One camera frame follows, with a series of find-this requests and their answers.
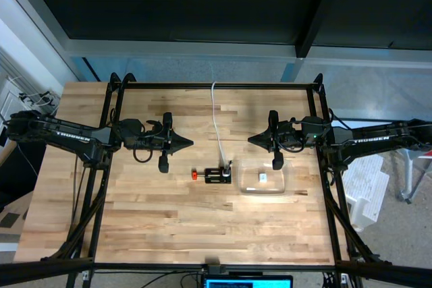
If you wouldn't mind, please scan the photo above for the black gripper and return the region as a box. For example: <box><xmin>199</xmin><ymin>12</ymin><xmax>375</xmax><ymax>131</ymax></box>
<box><xmin>248</xmin><ymin>110</ymin><xmax>302</xmax><ymax>171</ymax></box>
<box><xmin>143</xmin><ymin>111</ymin><xmax>195</xmax><ymax>173</ymax></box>

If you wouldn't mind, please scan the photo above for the clear plastic container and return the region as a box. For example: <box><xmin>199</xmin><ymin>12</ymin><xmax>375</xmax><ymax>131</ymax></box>
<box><xmin>236</xmin><ymin>159</ymin><xmax>294</xmax><ymax>196</ymax></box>

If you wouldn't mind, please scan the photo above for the black clamp with red knob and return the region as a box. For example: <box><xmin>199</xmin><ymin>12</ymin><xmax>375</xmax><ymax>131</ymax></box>
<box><xmin>191</xmin><ymin>165</ymin><xmax>234</xmax><ymax>185</ymax></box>

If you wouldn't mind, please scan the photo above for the white stepped plastic block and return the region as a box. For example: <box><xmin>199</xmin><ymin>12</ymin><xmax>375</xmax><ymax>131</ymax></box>
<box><xmin>342</xmin><ymin>152</ymin><xmax>386</xmax><ymax>232</ymax></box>

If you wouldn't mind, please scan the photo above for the laptop screen with blue edge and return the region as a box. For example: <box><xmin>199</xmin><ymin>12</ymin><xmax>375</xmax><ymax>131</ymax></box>
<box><xmin>202</xmin><ymin>275</ymin><xmax>294</xmax><ymax>288</ymax></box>

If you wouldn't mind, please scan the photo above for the grey metal chair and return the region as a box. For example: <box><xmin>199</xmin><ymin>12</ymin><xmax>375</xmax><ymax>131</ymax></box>
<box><xmin>394</xmin><ymin>142</ymin><xmax>432</xmax><ymax>205</ymax></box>

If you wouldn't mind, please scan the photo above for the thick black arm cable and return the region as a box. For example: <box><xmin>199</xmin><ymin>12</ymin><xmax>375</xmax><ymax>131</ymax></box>
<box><xmin>279</xmin><ymin>142</ymin><xmax>306</xmax><ymax>153</ymax></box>

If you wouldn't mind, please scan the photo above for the white socket with cord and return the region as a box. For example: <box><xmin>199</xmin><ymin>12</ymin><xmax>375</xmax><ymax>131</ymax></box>
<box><xmin>210</xmin><ymin>81</ymin><xmax>229</xmax><ymax>169</ymax></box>

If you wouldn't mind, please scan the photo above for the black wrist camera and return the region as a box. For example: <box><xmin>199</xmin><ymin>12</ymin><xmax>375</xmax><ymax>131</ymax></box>
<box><xmin>301</xmin><ymin>115</ymin><xmax>325</xmax><ymax>142</ymax></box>
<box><xmin>121</xmin><ymin>118</ymin><xmax>143</xmax><ymax>140</ymax></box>

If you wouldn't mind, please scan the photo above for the black metal frame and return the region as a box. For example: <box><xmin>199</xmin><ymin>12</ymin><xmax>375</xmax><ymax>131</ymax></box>
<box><xmin>0</xmin><ymin>71</ymin><xmax>432</xmax><ymax>288</ymax></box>

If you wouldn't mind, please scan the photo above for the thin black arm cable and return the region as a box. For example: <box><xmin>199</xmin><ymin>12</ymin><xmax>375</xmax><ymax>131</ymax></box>
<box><xmin>327</xmin><ymin>108</ymin><xmax>354</xmax><ymax>131</ymax></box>

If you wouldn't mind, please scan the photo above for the small black camera box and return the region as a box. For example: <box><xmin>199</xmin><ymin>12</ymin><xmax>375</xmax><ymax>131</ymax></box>
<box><xmin>205</xmin><ymin>257</ymin><xmax>223</xmax><ymax>274</ymax></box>

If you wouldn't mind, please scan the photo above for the power strip with white cables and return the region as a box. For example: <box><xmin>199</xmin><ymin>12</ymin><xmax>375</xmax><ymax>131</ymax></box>
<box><xmin>16</xmin><ymin>89</ymin><xmax>60</xmax><ymax>109</ymax></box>

